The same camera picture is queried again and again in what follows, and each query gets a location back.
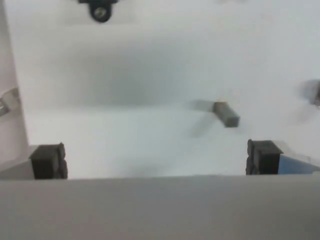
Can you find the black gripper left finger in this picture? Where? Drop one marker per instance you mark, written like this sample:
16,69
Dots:
47,162

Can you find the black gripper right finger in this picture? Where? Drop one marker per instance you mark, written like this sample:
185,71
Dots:
265,160

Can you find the metal square peg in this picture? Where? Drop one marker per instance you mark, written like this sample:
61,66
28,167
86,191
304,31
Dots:
227,115

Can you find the metal BNC plug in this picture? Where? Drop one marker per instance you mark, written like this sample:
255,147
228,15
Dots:
313,93

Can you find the white task board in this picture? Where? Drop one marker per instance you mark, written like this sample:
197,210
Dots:
150,62

